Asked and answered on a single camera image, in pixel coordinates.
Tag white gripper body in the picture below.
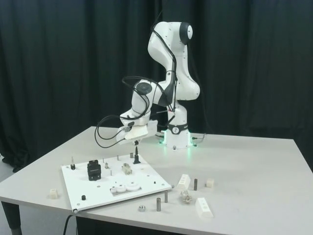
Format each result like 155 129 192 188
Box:
116 120 157 143

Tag black USB plug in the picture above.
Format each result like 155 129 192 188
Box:
133 144 142 165

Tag thin black rod red tag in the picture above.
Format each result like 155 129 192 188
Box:
151 109 176 117

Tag white large gear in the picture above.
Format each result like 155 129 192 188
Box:
126 180 142 192

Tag black D-SUB plug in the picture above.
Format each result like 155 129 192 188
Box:
87 160 102 182

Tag white holder with holes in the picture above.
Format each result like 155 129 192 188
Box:
177 174 192 190
195 197 214 219

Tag white task board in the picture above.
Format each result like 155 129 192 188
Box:
60 151 172 213

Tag black curtain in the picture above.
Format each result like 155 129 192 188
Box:
0 0 313 170

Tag black table leg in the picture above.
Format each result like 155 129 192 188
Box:
0 201 21 235

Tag black looped gripper cable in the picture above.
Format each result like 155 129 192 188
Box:
94 115 134 149

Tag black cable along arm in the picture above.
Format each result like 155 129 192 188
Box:
121 0 180 118

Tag black cable under table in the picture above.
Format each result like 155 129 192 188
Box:
64 212 77 235

